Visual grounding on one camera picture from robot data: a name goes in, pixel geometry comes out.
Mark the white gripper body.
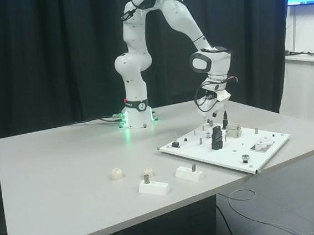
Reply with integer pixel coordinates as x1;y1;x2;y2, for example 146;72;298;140
194;86;222;119

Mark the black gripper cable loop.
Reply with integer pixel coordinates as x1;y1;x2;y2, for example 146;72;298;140
193;82;218;109

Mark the grey floor cable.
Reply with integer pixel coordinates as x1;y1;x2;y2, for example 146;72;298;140
215;187;261;235

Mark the white round peg holder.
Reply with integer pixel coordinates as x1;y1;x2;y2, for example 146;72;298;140
137;178;170;200

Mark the black curtain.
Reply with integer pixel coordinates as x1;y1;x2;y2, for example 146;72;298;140
0;0;308;177

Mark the black foot cable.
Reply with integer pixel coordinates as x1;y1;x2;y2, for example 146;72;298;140
72;113;125;129

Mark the white task board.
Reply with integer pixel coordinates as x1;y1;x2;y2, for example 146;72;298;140
153;114;294;184

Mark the white square peg holder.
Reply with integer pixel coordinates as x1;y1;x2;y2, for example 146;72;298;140
174;164;207;185

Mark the black D-SUB plug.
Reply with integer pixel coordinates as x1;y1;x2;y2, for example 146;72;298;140
209;126;224;150

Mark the white cabinet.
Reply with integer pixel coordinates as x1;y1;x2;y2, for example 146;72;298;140
275;51;314;133

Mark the small cream holder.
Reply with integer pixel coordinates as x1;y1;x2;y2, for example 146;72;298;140
108;168;125;181
140;166;156;177

